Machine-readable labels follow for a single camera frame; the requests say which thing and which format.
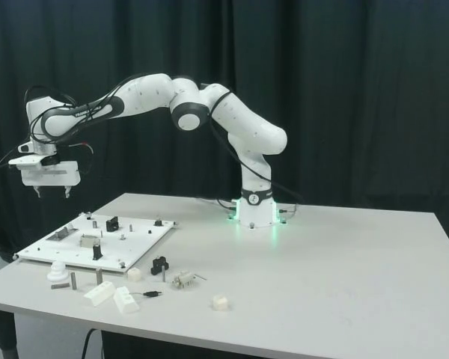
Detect long white peg holder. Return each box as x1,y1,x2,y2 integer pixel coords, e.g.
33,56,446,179
83,283,117,309

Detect white wedge peg holder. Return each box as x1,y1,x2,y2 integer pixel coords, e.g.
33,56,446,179
112,286,141,315

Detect white flat mounting plate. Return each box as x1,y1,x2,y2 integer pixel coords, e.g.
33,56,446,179
7,154,46,168

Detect white task board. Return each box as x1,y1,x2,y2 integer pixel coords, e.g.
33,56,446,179
13,212,180,271

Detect black plug holder block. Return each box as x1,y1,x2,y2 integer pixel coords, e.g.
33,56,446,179
150,255,171,276

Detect black looping wrist cable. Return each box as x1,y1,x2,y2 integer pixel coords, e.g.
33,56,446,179
0,146,28,171

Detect black curtain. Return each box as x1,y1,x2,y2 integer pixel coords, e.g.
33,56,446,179
0,0,449,263

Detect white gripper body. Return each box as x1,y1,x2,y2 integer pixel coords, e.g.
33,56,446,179
19,161,81,188

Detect metal waterproof plug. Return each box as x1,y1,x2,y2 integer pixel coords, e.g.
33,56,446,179
171,271,196,291

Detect black base cable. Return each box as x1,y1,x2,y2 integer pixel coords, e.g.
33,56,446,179
194,195,241,211

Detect black hanging floor cable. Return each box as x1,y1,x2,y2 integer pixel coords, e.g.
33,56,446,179
83,328,103,359

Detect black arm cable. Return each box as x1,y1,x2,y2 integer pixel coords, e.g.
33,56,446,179
25,76,248,145

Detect black table leg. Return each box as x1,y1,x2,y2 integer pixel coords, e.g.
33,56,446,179
0,307,16,359

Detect black USB plug with cable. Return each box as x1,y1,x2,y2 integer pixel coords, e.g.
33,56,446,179
129,289,162,299

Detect white stacked gears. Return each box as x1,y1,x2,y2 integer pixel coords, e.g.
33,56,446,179
46,261,67,287

